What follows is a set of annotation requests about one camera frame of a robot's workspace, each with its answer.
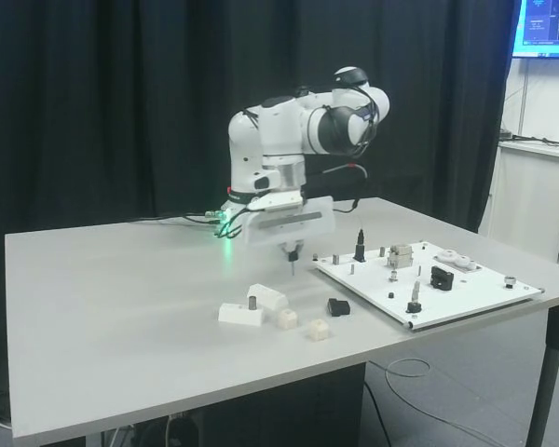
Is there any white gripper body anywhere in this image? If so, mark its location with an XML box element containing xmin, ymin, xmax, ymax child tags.
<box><xmin>246</xmin><ymin>195</ymin><xmax>334</xmax><ymax>247</ymax></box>

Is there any white sloped peg holder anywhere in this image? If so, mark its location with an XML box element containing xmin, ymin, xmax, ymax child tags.
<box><xmin>245</xmin><ymin>282</ymin><xmax>290</xmax><ymax>311</ymax></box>
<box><xmin>217</xmin><ymin>301</ymin><xmax>267</xmax><ymax>327</ymax></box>

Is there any black plug on round base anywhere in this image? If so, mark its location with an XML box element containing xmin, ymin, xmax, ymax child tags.
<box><xmin>429</xmin><ymin>266</ymin><xmax>456</xmax><ymax>292</ymax></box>

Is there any white mounting plate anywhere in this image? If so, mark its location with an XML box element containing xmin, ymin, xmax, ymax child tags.
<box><xmin>249</xmin><ymin>191</ymin><xmax>304</xmax><ymax>211</ymax></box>

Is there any small white cube holder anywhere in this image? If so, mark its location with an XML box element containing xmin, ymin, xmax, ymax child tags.
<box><xmin>277</xmin><ymin>307</ymin><xmax>301</xmax><ymax>330</ymax></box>
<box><xmin>306</xmin><ymin>318</ymin><xmax>332</xmax><ymax>345</ymax></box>

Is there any small black plug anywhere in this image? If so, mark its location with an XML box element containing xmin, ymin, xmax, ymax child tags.
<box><xmin>327</xmin><ymin>297</ymin><xmax>352</xmax><ymax>318</ymax></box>

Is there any beige multi-pin connector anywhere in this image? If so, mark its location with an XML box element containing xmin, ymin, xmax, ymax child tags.
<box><xmin>388</xmin><ymin>242</ymin><xmax>411</xmax><ymax>269</ymax></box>

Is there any metal plug on black base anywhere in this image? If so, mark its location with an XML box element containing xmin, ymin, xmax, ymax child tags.
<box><xmin>405</xmin><ymin>280</ymin><xmax>424</xmax><ymax>314</ymax></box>

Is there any black under-table cabinet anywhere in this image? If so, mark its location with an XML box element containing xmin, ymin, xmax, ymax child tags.
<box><xmin>100</xmin><ymin>360</ymin><xmax>369</xmax><ymax>447</ymax></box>

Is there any white task board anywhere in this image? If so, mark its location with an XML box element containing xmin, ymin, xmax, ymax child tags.
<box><xmin>310</xmin><ymin>239</ymin><xmax>544</xmax><ymax>332</ymax></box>

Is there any black curtain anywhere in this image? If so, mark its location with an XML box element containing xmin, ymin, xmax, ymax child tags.
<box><xmin>0</xmin><ymin>0</ymin><xmax>525</xmax><ymax>420</ymax></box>

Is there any white cabinet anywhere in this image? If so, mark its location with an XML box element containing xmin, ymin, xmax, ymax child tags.
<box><xmin>486</xmin><ymin>139</ymin><xmax>559</xmax><ymax>269</ymax></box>

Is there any dark grey table leg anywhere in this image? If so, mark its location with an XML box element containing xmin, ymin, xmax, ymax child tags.
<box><xmin>526</xmin><ymin>297</ymin><xmax>559</xmax><ymax>447</ymax></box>

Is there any blue screen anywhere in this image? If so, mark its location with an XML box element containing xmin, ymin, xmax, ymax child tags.
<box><xmin>511</xmin><ymin>0</ymin><xmax>559</xmax><ymax>60</ymax></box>

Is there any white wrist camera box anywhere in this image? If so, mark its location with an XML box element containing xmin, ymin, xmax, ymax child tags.
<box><xmin>252</xmin><ymin>172</ymin><xmax>280</xmax><ymax>192</ymax></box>

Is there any black upright plug with cable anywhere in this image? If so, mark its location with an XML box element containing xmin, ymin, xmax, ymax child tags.
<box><xmin>352</xmin><ymin>222</ymin><xmax>367</xmax><ymax>264</ymax></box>

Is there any black base cable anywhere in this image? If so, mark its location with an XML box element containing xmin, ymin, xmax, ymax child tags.
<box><xmin>137</xmin><ymin>211</ymin><xmax>225</xmax><ymax>229</ymax></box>

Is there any grey floor cable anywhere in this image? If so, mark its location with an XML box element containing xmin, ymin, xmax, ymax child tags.
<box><xmin>370</xmin><ymin>357</ymin><xmax>432</xmax><ymax>388</ymax></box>

